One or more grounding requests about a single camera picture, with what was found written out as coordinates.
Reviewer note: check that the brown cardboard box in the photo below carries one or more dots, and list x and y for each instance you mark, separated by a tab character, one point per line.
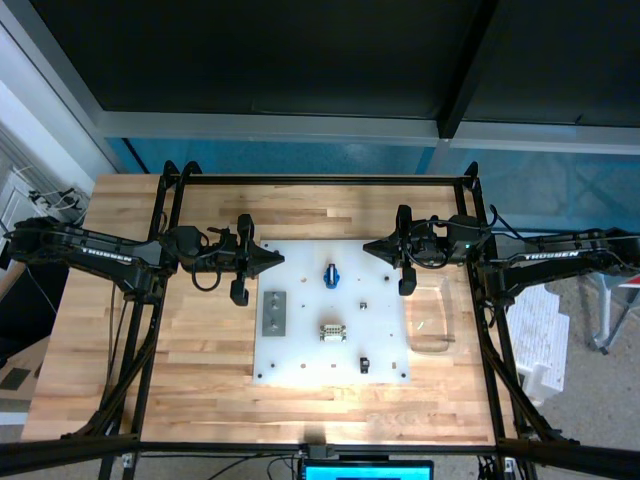
25	360

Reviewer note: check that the white task board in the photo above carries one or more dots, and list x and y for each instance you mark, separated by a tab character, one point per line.
300	345

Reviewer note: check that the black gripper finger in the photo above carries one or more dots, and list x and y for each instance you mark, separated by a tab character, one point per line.
387	256
265	254
387	245
264	266

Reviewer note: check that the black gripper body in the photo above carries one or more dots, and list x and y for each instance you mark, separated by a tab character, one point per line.
407	282
240	292

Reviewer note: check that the clear plastic tub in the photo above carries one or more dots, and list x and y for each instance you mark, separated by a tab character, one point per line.
430	320

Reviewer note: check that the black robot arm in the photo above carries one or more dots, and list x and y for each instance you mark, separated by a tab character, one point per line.
107	252
550	256

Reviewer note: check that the grey metal plate with pegs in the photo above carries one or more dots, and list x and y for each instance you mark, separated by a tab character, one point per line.
274	312

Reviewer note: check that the black clamp block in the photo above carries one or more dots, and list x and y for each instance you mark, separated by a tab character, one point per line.
364	365

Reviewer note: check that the blue lit screen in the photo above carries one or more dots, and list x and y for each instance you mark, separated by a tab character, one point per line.
365	472

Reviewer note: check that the grey metal chair frame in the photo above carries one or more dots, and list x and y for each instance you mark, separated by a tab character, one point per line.
603	310

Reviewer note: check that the grey ten pin connector insert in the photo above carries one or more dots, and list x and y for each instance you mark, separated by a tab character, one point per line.
333	332

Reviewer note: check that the small black camera mount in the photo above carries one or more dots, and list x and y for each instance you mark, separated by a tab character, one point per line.
316	450

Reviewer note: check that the blue connector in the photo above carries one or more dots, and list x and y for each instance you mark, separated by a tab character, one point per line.
331	276

